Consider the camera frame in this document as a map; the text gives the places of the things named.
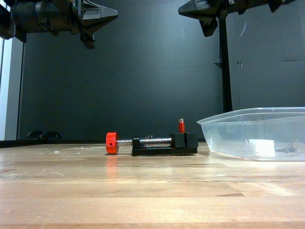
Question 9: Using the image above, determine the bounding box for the black vise with red knob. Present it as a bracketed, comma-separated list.
[105, 132, 199, 157]

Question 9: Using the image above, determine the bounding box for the clear plastic tub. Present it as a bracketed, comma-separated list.
[196, 106, 305, 163]

